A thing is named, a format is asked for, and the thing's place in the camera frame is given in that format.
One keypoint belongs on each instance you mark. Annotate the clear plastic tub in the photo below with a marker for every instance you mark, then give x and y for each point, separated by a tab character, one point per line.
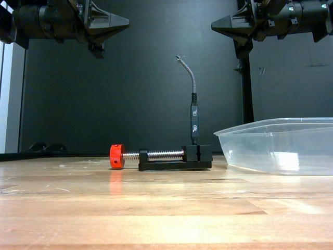
247	145

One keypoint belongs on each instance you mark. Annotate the small white block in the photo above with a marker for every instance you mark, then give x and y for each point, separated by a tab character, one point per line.
287	161

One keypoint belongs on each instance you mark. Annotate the black vise with red knob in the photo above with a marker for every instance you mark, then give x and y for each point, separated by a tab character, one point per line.
166	165

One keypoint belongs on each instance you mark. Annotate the black metal table frame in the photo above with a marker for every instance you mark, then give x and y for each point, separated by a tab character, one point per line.
78	155

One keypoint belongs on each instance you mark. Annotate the black vertical post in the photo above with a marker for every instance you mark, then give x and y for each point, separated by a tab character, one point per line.
247	91

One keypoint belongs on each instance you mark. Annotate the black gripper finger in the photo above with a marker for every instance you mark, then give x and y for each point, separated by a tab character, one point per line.
236	20
104	34
104	18
236	34

